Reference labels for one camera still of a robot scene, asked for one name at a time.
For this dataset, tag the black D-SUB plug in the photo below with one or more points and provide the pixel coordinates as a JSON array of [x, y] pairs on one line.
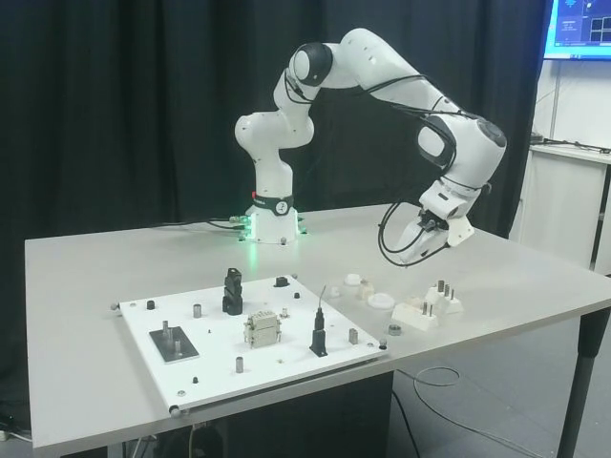
[[232, 293]]

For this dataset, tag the white large gear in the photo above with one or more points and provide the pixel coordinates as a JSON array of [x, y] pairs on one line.
[[381, 301]]

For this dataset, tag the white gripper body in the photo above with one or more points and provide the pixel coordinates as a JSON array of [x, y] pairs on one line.
[[420, 245]]

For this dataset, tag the black box under table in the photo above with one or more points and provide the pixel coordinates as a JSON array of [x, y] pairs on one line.
[[310, 420]]

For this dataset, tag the white peg holder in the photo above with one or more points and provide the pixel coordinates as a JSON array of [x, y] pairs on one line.
[[413, 317], [448, 305]]

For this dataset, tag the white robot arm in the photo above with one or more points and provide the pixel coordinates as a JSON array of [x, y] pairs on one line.
[[377, 62]]

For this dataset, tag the white small gear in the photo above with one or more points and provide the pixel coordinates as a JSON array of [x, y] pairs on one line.
[[335, 291]]

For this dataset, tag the black curtain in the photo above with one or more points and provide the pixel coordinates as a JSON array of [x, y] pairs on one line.
[[119, 119]]

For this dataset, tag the white cabinet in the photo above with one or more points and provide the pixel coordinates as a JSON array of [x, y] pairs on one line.
[[563, 205]]

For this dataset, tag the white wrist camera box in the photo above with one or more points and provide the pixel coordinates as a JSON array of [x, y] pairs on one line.
[[441, 200]]

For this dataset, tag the metal bolt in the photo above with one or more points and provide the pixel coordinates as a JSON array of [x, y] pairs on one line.
[[393, 329]]

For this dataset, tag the white task board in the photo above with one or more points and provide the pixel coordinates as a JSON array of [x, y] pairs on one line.
[[267, 367]]

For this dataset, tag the blue screen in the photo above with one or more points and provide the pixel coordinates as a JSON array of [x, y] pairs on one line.
[[580, 28]]

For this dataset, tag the dark table leg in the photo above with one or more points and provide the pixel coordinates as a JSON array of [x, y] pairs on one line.
[[582, 377]]

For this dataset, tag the beige waterproof plug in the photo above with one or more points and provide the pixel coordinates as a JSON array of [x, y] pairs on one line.
[[261, 326]]

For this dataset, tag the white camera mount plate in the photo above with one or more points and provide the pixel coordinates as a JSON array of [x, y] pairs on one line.
[[460, 232]]

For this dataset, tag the white medium gear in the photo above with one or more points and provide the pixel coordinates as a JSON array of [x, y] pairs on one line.
[[352, 280]]

